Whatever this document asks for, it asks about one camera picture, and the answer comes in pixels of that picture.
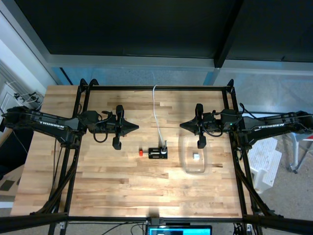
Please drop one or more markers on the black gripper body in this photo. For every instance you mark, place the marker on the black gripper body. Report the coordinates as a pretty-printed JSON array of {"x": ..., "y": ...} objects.
[
  {"x": 200, "y": 126},
  {"x": 118, "y": 127}
]

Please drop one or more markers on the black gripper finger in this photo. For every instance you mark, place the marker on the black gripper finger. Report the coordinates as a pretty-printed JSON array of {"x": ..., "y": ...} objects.
[
  {"x": 190, "y": 128},
  {"x": 128, "y": 129},
  {"x": 190, "y": 123},
  {"x": 128, "y": 124}
]

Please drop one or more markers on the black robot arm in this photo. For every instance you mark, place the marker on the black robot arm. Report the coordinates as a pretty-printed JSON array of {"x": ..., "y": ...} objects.
[
  {"x": 49, "y": 123},
  {"x": 269, "y": 127}
]

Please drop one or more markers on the red clamp knob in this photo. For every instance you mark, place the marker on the red clamp knob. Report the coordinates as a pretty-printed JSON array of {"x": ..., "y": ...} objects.
[{"x": 141, "y": 153}]

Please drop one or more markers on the small white block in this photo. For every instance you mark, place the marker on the small white block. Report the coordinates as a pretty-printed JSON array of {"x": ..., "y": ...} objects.
[{"x": 195, "y": 156}]

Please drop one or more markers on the black clamp vise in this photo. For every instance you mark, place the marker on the black clamp vise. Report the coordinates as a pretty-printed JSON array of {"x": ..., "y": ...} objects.
[{"x": 154, "y": 153}]

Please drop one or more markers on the clear plastic tub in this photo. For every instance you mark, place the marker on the clear plastic tub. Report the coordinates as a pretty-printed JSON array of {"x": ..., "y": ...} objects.
[{"x": 193, "y": 169}]

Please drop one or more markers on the white step stool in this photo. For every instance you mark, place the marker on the white step stool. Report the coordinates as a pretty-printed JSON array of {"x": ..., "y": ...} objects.
[{"x": 265, "y": 159}]

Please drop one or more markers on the grey metal stand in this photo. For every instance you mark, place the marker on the grey metal stand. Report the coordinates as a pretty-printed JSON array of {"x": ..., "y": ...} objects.
[{"x": 296, "y": 151}]

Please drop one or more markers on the laptop screen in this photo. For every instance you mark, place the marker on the laptop screen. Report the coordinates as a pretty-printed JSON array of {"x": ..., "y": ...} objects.
[{"x": 178, "y": 231}]

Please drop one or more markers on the red object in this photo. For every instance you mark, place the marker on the red object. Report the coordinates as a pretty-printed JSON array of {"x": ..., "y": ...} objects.
[{"x": 309, "y": 139}]

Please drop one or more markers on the white cabinet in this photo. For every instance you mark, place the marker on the white cabinet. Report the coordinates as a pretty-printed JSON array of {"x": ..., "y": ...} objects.
[{"x": 6, "y": 98}]

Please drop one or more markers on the flat cardboard box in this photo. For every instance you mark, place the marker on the flat cardboard box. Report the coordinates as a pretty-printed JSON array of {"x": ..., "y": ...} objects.
[{"x": 12, "y": 176}]

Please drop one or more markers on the black pad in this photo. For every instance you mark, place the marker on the black pad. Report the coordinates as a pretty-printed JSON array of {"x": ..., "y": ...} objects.
[{"x": 6, "y": 185}]

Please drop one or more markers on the black aluminium frame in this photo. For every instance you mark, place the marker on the black aluminium frame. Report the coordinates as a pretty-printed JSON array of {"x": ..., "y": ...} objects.
[{"x": 122, "y": 88}]

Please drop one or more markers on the black curved frame bracket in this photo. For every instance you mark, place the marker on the black curved frame bracket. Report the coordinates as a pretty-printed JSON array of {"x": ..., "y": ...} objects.
[
  {"x": 81, "y": 82},
  {"x": 231, "y": 82},
  {"x": 93, "y": 79}
]

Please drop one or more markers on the black vertical post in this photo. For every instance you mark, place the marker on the black vertical post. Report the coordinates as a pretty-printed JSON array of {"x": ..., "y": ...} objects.
[{"x": 218, "y": 62}]

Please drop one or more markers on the small black table camera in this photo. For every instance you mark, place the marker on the small black table camera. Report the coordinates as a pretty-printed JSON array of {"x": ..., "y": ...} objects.
[{"x": 154, "y": 220}]

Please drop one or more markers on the white frame foot bracket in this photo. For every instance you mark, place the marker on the white frame foot bracket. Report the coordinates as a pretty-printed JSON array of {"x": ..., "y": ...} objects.
[
  {"x": 249, "y": 227},
  {"x": 62, "y": 225}
]

